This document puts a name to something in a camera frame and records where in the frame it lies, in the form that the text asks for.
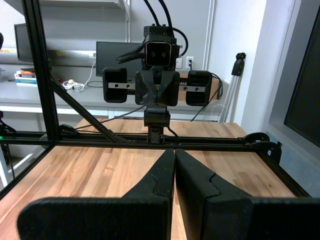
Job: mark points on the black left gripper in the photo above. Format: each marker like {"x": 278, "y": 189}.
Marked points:
{"x": 115, "y": 85}

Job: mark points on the white wall conduit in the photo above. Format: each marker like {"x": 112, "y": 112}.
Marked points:
{"x": 212, "y": 30}

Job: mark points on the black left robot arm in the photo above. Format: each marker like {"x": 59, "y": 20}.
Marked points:
{"x": 157, "y": 117}

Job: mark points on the small black monitor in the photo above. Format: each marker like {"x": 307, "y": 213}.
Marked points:
{"x": 21, "y": 42}

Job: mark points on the stack of books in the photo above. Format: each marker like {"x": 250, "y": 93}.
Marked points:
{"x": 25, "y": 78}

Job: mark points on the large black monitor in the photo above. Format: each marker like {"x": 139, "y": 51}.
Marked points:
{"x": 110, "y": 57}

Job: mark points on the cardboard box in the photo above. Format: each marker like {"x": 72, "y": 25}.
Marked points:
{"x": 216, "y": 87}

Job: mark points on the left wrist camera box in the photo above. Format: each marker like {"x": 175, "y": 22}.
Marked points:
{"x": 158, "y": 53}

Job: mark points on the white wall outlet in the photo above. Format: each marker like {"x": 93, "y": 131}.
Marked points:
{"x": 189, "y": 61}
{"x": 179, "y": 63}

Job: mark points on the black aluminium frame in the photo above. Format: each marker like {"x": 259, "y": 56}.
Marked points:
{"x": 40, "y": 75}

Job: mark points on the black and white tripod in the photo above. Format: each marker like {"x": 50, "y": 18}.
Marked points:
{"x": 238, "y": 63}

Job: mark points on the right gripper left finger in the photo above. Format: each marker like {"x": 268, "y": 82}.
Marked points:
{"x": 112, "y": 220}

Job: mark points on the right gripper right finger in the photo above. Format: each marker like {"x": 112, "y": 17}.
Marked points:
{"x": 250, "y": 220}

